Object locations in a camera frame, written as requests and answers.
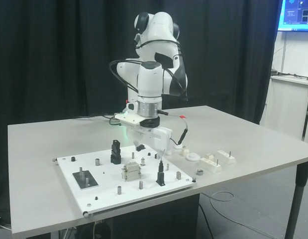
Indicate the flat white mounting plate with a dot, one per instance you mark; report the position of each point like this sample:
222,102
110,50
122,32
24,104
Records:
127,119

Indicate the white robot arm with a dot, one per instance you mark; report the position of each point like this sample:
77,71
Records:
153,27

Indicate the white peg holder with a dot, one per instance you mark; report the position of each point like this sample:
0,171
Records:
226,159
209,168

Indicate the grey waterproof plug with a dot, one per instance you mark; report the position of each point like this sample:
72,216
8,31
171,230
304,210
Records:
130,170

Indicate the blue screen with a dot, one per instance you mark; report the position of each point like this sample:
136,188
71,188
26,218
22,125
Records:
295,15

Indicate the dark table leg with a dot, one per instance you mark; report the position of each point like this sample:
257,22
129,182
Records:
301,199

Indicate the black curtain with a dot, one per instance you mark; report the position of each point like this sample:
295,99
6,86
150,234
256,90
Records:
56,49

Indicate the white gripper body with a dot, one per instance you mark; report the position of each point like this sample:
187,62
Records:
162,139

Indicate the thin black rod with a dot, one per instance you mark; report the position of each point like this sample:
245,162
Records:
183,135

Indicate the white cabinet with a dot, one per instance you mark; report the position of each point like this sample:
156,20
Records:
288,104

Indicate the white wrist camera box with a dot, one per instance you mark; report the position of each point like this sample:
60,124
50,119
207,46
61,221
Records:
131,106

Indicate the metal BNC plug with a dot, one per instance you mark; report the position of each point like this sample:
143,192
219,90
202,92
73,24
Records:
143,161

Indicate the black adapter band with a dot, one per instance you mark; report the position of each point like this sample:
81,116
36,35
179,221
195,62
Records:
150,122

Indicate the small white holder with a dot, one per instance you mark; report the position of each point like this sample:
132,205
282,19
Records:
209,157
185,151

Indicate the white medium gear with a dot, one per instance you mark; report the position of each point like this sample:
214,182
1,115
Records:
178,148

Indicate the black D-SUB plug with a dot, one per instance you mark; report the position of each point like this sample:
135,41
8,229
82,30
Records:
115,153

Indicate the white task board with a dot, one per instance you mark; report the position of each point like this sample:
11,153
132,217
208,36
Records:
114,179

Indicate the thick metal round peg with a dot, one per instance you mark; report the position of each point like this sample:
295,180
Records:
97,161

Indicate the metal hex nut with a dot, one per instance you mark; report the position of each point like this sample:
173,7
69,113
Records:
199,172

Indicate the thick metal square peg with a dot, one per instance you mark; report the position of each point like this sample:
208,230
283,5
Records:
178,175

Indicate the white large gear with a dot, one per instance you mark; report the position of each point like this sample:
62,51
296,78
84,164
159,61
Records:
192,157

